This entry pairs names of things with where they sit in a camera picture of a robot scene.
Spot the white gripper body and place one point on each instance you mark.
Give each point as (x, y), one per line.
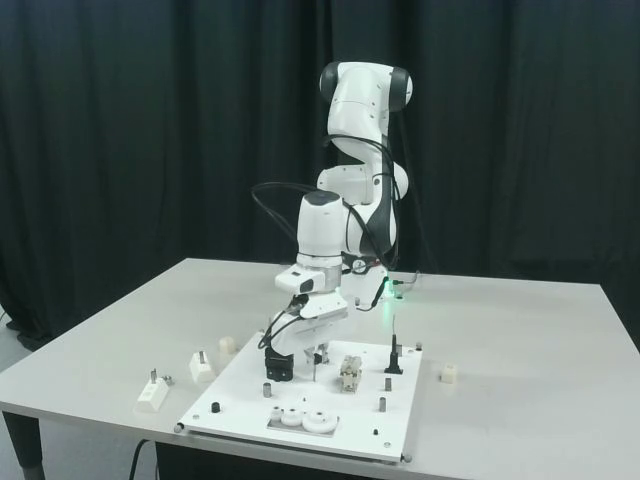
(310, 332)

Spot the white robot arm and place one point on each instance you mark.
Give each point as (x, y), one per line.
(355, 115)

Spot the thick metal round peg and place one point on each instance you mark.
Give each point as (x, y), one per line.
(267, 389)

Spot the white peg holder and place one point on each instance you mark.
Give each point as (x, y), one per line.
(150, 397)
(201, 371)

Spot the flat white mounting plate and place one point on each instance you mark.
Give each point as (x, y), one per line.
(325, 306)

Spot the beige rectangular connector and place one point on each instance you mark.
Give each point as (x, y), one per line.
(351, 375)

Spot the black D-SUB plug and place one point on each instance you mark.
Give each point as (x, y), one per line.
(278, 369)

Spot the white medium gear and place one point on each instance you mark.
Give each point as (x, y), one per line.
(291, 418)

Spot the white small gear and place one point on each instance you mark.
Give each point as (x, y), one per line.
(275, 414)

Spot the white task board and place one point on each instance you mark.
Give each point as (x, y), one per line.
(240, 395)

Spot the small white holder block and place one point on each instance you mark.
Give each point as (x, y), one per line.
(228, 345)
(448, 373)

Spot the black round cap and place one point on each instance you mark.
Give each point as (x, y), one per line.
(216, 407)

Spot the black curtain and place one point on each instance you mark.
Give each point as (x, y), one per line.
(100, 125)

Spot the dark grey table leg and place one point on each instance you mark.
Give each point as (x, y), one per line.
(22, 445)

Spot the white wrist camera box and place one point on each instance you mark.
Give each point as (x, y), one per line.
(300, 281)

